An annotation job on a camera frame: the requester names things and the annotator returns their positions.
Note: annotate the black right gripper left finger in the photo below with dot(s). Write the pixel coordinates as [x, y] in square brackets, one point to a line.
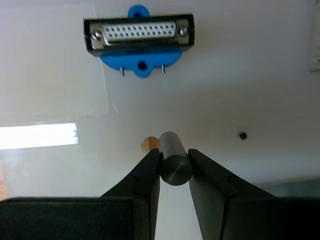
[112, 215]

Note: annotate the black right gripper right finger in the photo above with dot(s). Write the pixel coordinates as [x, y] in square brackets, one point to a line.
[237, 215]

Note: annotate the steel 16mm cylinder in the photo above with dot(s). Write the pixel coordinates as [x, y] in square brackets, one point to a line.
[175, 165]

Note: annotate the white taskboard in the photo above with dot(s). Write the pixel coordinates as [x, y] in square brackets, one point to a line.
[225, 87]

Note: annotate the small black hex screw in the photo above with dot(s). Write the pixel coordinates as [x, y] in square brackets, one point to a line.
[242, 135]

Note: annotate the thin white sheet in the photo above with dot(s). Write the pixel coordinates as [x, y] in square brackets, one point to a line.
[50, 62]

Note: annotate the blue round connector mount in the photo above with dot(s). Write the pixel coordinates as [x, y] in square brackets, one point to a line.
[142, 66]

